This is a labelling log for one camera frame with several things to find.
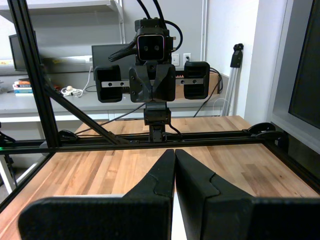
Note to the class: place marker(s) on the white wall outlet plate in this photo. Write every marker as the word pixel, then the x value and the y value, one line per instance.
pixel 187 57
pixel 175 60

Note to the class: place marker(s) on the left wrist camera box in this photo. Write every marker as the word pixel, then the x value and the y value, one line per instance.
pixel 151 47

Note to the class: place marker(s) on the stack of books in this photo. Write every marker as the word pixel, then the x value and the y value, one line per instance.
pixel 22 90

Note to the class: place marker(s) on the white metal leg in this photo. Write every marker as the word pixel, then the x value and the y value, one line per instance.
pixel 5 175

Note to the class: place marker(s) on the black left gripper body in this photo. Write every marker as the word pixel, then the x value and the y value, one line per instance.
pixel 108 75

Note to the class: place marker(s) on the white wall conduit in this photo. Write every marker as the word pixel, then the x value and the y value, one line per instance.
pixel 205 25

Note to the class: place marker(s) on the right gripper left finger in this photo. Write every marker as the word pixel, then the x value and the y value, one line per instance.
pixel 100 220

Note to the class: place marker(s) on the grey desk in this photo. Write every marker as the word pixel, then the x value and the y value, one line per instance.
pixel 175 106

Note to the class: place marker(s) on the black aluminium frame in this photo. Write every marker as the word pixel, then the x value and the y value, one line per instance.
pixel 36 75

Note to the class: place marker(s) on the white task board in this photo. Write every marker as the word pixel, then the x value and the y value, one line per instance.
pixel 178 225

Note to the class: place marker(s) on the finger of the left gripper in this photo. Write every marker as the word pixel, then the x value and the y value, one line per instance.
pixel 165 85
pixel 140 85

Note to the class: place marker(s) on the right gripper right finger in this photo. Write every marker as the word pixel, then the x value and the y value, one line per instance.
pixel 250 220

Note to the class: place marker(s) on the tripod with silver legs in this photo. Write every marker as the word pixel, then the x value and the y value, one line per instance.
pixel 236 57

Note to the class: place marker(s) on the dark computer monitor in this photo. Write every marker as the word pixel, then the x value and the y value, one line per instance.
pixel 15 52
pixel 105 55

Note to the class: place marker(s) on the white wall shelf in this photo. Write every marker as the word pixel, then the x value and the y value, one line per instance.
pixel 75 6

